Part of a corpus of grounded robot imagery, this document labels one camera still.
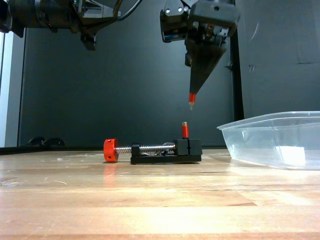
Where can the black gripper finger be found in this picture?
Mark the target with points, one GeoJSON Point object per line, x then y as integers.
{"type": "Point", "coordinates": [107, 12]}
{"type": "Point", "coordinates": [202, 65]}
{"type": "Point", "coordinates": [97, 23]}

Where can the clear plastic tub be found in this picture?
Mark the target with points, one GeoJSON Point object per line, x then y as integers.
{"type": "Point", "coordinates": [250, 142]}

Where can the black vise with red knob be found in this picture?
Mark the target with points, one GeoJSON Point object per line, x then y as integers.
{"type": "Point", "coordinates": [160, 156]}

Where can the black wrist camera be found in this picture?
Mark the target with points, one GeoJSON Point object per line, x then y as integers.
{"type": "Point", "coordinates": [172, 30]}

